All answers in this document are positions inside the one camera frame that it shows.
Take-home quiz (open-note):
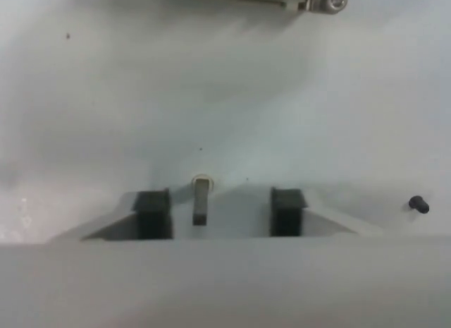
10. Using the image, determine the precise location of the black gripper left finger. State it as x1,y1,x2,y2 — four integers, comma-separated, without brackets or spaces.
45,188,174,242

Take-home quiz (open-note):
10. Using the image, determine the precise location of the small black screw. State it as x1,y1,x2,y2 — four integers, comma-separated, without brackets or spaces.
408,195,431,214

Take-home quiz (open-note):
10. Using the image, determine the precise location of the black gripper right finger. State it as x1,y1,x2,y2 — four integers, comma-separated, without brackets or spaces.
270,187,385,238

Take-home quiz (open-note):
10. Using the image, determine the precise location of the metal square peg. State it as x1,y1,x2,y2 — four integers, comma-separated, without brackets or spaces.
191,177,210,226

